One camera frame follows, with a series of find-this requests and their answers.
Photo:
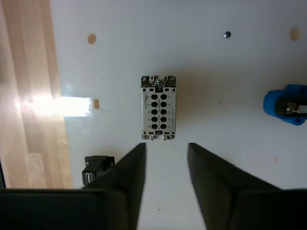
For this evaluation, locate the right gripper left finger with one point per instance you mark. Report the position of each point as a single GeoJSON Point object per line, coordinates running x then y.
{"type": "Point", "coordinates": [120, 191]}

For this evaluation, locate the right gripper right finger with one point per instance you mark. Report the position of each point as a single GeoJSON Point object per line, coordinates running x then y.
{"type": "Point", "coordinates": [227, 191]}

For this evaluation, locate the beige many-pin connector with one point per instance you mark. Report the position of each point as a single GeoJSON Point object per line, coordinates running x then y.
{"type": "Point", "coordinates": [158, 107]}

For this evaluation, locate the black block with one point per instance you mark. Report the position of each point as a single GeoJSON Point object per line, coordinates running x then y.
{"type": "Point", "coordinates": [97, 169]}

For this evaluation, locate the blue socket block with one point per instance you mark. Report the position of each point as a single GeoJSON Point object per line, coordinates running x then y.
{"type": "Point", "coordinates": [283, 103]}

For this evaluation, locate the white task board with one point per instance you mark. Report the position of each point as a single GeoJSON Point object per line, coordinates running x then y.
{"type": "Point", "coordinates": [192, 60]}

